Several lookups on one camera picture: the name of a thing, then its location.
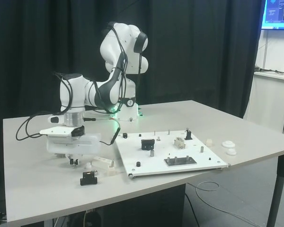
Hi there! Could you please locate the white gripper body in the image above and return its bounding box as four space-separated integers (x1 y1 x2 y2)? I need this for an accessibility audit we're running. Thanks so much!
46 133 102 156

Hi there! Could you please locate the black D-SUB plug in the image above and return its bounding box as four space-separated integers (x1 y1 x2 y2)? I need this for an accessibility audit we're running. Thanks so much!
80 170 99 186

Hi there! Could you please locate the long white holder block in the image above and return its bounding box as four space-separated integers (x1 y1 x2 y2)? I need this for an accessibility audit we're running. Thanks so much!
91 156 112 170

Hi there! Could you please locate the small white holder with peg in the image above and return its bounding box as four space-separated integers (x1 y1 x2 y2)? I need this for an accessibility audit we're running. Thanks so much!
106 158 116 176

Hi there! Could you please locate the black box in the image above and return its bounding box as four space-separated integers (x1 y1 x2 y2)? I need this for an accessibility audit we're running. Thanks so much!
94 183 186 227

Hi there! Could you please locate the white task board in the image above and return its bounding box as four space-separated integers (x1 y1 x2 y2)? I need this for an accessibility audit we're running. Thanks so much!
113 129 229 180

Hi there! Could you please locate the black curtain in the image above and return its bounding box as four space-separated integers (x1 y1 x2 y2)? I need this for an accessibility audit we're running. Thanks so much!
0 0 266 213

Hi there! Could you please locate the white cabinet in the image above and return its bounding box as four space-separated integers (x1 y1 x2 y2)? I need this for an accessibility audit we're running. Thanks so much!
247 70 284 138

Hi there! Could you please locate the black table leg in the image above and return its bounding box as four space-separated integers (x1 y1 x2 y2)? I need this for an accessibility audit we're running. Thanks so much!
266 151 284 227

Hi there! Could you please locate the blue screen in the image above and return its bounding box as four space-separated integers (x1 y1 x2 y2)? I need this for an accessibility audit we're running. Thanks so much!
261 0 284 31

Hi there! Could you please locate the thin black rod on wire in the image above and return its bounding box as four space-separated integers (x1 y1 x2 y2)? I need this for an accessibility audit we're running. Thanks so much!
109 127 122 144

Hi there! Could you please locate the black base cable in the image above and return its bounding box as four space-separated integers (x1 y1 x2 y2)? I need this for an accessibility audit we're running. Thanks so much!
85 106 120 120

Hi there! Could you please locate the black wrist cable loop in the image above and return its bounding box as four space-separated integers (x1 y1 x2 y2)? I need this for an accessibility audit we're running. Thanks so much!
16 113 62 142

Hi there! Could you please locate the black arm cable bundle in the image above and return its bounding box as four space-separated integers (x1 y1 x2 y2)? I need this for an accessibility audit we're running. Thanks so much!
53 22 142 114

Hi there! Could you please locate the black floor cable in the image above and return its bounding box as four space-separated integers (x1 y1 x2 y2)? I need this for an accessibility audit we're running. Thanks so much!
185 193 201 227

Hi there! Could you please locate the grey floor cable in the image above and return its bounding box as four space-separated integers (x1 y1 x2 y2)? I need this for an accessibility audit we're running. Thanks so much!
195 181 273 218

